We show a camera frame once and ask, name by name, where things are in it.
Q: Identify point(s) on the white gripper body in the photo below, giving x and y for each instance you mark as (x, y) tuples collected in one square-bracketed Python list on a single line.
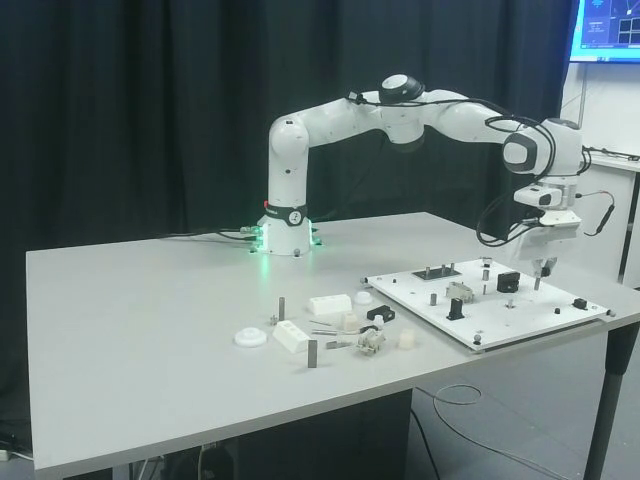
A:
[(537, 245)]

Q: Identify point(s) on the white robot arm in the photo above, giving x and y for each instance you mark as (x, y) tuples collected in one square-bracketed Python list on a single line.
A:
[(290, 165)]

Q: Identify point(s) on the white peg holder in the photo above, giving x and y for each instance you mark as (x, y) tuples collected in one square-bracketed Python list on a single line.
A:
[(290, 337), (330, 302)]

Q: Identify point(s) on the short metal square peg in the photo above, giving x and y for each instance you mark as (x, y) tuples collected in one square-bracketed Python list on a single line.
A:
[(337, 344)]

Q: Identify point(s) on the large metal square peg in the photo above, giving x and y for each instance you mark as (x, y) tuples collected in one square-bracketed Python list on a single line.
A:
[(312, 356)]

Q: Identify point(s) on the dark metal round peg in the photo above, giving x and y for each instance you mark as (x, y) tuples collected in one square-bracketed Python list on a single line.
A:
[(281, 310)]

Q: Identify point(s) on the white task board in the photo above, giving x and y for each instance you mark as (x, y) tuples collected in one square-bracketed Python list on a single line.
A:
[(525, 320)]

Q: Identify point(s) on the white cabinet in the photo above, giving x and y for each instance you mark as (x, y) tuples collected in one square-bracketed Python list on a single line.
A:
[(625, 225)]

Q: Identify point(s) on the dark table leg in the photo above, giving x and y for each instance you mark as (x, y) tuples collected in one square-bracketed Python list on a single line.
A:
[(612, 400)]

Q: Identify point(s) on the small white cube holder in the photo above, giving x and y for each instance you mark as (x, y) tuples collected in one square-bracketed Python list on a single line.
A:
[(348, 321), (407, 340)]

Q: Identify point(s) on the black rectangular plug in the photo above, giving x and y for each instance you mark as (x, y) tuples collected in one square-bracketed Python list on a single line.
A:
[(380, 313)]

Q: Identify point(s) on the white medium gear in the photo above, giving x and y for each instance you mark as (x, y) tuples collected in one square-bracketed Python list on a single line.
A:
[(361, 298)]

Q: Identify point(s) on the grey waterproof plug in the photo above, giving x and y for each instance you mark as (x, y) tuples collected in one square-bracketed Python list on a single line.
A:
[(369, 345)]

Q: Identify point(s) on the blue screen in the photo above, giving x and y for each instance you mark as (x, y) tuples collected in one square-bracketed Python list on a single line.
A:
[(605, 30)]

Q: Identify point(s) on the white large gear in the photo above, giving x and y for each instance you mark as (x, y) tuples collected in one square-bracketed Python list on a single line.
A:
[(249, 338)]

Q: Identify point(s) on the black curtains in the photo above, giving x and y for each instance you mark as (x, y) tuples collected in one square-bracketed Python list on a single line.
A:
[(150, 100)]

